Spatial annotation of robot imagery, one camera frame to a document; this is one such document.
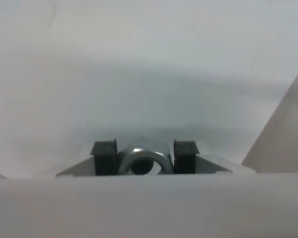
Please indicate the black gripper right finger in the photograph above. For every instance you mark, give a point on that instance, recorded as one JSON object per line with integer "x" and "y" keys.
{"x": 185, "y": 158}

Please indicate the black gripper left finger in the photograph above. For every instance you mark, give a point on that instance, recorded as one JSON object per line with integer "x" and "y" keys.
{"x": 104, "y": 158}

